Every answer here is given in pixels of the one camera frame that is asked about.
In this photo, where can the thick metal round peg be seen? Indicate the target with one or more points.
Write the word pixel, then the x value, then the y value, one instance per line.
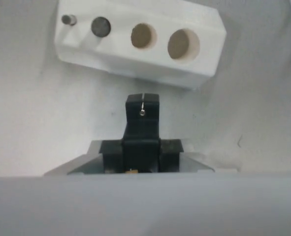
pixel 100 26

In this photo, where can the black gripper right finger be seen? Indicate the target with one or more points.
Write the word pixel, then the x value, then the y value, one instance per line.
pixel 171 157

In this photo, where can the white round peg holder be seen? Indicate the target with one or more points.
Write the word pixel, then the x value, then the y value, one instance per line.
pixel 125 66

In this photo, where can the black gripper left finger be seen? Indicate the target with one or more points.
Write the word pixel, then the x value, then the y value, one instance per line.
pixel 110 157

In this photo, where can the thin metal round peg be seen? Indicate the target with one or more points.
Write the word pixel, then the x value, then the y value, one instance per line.
pixel 67 19

